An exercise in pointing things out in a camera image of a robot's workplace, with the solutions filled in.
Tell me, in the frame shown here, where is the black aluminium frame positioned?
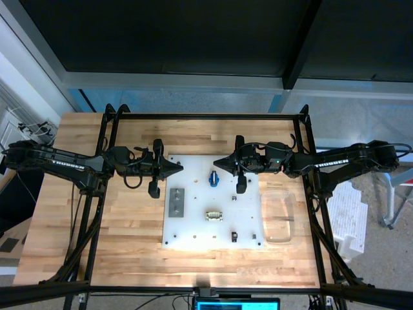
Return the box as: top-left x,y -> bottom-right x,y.
0,103 -> 413,310

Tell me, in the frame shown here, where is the white ribbed panel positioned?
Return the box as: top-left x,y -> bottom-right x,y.
327,180 -> 369,264

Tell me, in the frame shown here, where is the clear plastic tub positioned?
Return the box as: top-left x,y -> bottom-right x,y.
260,190 -> 297,248

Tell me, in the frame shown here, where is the blue edged screen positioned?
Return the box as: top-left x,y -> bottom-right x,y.
192,297 -> 281,310

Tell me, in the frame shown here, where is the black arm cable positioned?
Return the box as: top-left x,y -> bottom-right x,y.
236,143 -> 256,177
123,154 -> 143,190

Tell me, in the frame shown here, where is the black white cable bundle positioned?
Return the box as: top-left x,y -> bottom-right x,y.
17,121 -> 54,137

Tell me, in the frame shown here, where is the grey metal stand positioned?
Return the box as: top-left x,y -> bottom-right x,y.
376,172 -> 413,231

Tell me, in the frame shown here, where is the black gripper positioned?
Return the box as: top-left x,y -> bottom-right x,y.
214,134 -> 268,194
134,138 -> 184,199

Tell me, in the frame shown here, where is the beige connector housing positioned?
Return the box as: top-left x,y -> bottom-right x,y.
205,209 -> 225,223

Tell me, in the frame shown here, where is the black vertical post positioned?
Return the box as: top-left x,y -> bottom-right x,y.
283,0 -> 323,90

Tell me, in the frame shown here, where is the grey aluminium window frame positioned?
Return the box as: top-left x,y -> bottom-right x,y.
0,0 -> 413,112

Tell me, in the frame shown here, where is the white task board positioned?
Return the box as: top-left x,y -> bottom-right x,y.
160,154 -> 266,251

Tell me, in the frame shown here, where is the small black table camera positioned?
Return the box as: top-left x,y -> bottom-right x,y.
192,285 -> 216,298

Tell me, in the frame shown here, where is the grey metal plate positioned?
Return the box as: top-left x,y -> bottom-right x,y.
167,187 -> 186,220

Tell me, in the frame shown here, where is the brown cardboard box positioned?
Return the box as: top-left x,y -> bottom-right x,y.
0,215 -> 33,277

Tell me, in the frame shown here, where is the white cabinet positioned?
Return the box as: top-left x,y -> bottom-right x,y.
0,106 -> 57,146

